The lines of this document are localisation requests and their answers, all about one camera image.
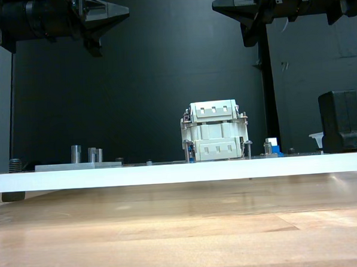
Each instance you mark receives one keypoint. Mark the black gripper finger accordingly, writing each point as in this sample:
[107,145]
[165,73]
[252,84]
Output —
[231,3]
[112,12]

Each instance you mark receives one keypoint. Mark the grey HAN10E connector insert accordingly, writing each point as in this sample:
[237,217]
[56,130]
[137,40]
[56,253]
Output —
[219,116]

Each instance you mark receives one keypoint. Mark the grey HAN10E connector base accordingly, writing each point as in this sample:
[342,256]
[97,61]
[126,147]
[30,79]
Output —
[214,131]

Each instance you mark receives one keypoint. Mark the white taskboard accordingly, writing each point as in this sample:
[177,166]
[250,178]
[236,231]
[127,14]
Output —
[168,173]

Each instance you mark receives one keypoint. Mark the small blue white block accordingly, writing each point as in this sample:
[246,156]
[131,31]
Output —
[278,150]

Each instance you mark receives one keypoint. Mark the clear plastic tub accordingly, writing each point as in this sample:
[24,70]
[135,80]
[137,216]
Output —
[315,136]

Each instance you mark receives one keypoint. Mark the grey metal plate with posts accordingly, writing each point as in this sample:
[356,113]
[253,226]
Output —
[78,166]

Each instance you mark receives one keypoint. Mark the black clamp block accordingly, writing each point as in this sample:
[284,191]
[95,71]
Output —
[339,116]

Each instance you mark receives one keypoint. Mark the black threaded knob screw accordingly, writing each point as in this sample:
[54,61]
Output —
[15,166]

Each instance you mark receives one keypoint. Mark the black rubber foot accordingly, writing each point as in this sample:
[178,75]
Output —
[13,196]

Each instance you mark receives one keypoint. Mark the black vertical post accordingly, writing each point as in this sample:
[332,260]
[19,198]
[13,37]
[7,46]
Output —
[268,90]

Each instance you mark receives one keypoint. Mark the small silver metal bracket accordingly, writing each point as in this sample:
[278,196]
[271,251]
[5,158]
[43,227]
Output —
[268,150]

